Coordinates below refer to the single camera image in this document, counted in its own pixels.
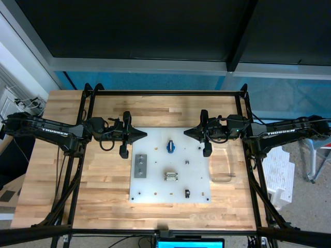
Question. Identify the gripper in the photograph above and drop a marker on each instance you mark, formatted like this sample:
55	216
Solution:
126	117
205	116

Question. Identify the white foam packaging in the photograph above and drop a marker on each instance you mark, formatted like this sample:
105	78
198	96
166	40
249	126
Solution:
279	175

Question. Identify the black connector housing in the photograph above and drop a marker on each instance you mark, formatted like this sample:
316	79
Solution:
187	193

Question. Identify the white task board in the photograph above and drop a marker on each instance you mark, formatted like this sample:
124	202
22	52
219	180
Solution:
160	186

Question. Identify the cardboard box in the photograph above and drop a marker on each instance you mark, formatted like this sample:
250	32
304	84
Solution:
10	196

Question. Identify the black aluminium frame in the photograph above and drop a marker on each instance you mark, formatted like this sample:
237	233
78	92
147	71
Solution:
165	92

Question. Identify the grey metal chair legs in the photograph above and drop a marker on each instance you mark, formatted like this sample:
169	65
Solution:
311	160

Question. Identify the grey metal plate with posts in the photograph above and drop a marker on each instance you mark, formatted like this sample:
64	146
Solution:
140	166

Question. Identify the grey HAN10E connector insert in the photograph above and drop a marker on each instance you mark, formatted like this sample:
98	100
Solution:
170	177

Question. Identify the black low camera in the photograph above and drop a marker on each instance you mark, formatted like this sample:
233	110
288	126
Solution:
164	232

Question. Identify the blue screen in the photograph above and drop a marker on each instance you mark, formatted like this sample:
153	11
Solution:
190	244

